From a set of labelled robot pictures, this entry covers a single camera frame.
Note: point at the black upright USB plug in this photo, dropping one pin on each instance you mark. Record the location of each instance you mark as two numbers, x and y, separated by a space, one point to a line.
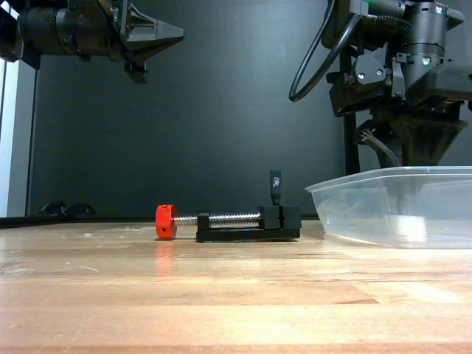
275 186

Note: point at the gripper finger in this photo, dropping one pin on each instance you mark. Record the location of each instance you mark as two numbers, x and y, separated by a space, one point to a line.
147 29
140 49
424 144

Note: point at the black vise with orange knob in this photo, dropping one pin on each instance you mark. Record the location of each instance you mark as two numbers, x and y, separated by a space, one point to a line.
236 234

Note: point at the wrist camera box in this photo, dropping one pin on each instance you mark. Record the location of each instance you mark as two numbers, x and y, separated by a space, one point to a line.
350 99

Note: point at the clear plastic tub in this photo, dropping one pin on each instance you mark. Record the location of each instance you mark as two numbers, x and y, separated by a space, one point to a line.
368 206

